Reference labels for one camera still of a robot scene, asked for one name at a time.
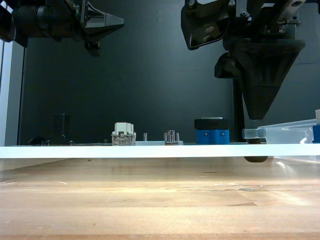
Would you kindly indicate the black M12 threaded stud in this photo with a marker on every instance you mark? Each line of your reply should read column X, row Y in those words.
column 253, row 141

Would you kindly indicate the white and blue connector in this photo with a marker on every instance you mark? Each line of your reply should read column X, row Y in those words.
column 317, row 133

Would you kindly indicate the black clamp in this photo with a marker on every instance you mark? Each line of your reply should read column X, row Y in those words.
column 61, row 125

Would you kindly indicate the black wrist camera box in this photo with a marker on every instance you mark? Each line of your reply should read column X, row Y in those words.
column 200, row 22

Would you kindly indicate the blue block with black cap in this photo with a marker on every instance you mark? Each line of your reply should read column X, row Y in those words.
column 212, row 136

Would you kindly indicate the clear plastic tub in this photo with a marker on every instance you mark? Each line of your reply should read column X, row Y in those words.
column 282, row 136

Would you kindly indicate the silver M12 hex nut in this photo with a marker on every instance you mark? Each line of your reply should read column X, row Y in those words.
column 253, row 133

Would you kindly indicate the small metal socket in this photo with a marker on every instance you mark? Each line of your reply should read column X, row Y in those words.
column 171, row 137

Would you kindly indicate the metal pin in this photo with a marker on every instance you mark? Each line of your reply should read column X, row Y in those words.
column 145, row 137
column 178, row 137
column 165, row 137

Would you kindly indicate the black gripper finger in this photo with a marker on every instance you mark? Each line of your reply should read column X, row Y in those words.
column 262, row 65
column 100, row 18
column 100, row 33

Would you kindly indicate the grey connector housing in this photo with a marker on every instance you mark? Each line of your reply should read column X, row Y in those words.
column 123, row 135

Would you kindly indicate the white board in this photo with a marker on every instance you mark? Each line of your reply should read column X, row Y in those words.
column 150, row 151

